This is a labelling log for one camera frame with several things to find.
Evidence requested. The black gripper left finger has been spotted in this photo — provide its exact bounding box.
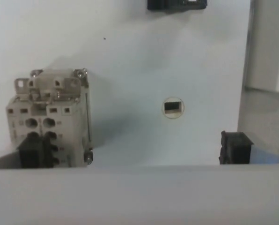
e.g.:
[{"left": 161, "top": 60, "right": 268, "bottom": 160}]
[{"left": 0, "top": 135, "right": 53, "bottom": 169}]

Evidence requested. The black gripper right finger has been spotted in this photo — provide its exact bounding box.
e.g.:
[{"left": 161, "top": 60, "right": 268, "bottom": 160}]
[{"left": 220, "top": 130, "right": 279, "bottom": 165}]

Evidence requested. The grey waterproof plug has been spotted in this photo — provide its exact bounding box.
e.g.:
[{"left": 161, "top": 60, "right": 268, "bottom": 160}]
[{"left": 5, "top": 76, "right": 86, "bottom": 168}]

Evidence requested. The white task board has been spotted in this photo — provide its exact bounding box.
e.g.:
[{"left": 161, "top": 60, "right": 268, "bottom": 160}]
[{"left": 0, "top": 0, "right": 250, "bottom": 168}]

